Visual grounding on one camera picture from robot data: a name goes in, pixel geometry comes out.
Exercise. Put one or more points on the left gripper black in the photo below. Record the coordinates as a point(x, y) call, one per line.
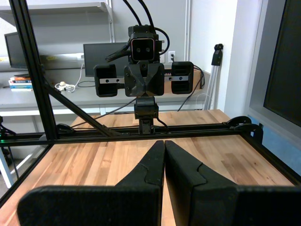
point(105, 89)

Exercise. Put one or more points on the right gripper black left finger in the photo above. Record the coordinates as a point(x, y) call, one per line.
point(94, 204)

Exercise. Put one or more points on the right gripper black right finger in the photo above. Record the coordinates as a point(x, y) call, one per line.
point(235, 207)

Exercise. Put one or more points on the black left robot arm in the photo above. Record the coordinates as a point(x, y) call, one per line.
point(145, 110)

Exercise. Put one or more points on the wide black monitor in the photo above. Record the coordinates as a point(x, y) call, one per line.
point(103, 58)

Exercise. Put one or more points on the brown cardboard box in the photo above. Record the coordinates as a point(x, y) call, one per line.
point(197, 80)

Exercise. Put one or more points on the grey work desk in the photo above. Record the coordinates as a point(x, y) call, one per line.
point(77, 99)

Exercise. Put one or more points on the folded white tripod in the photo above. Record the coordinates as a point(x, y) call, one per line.
point(215, 75)

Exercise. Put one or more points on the stack of books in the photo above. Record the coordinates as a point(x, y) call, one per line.
point(21, 84)

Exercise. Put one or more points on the black monitor with stand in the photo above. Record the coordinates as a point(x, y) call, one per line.
point(16, 51)

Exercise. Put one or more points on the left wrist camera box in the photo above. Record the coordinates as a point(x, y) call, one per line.
point(142, 49)

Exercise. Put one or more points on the white wall outlet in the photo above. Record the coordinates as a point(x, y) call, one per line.
point(171, 57)

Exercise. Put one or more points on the black aluminium frame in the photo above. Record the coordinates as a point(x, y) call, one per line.
point(35, 70)

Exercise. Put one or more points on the white wall shelf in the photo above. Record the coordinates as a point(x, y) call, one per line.
point(58, 9)

